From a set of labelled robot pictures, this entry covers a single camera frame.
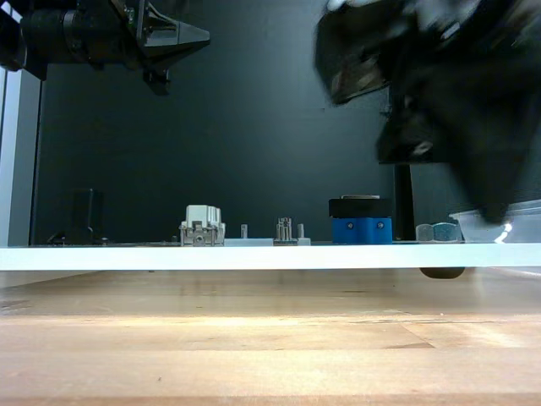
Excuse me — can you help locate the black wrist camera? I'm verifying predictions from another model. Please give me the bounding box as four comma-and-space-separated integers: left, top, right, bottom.
314, 12, 392, 106

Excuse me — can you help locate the black vertical wall pillar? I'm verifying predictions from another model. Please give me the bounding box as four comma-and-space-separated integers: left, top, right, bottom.
392, 162, 415, 243

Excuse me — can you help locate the silver M12 hex nut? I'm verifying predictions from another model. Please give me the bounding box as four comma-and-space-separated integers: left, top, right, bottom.
415, 222, 465, 244

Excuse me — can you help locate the black M12 threaded bolt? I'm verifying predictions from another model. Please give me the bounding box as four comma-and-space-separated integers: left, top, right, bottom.
419, 266, 466, 280

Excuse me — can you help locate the grey rectangular connector housing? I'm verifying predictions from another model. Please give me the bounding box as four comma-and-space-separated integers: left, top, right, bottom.
178, 205, 227, 247

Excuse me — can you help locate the clear plastic tub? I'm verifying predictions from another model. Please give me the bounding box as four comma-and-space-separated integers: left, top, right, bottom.
448, 199, 541, 278

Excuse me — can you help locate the blue and black D-sub connector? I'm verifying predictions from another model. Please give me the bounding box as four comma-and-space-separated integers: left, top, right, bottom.
328, 194, 394, 245

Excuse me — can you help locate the white mounting board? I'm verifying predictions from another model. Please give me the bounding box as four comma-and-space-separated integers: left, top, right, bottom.
0, 241, 541, 272

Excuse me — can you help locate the grey aluminium window frame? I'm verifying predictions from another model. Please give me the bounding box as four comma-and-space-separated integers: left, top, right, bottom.
0, 65, 43, 247

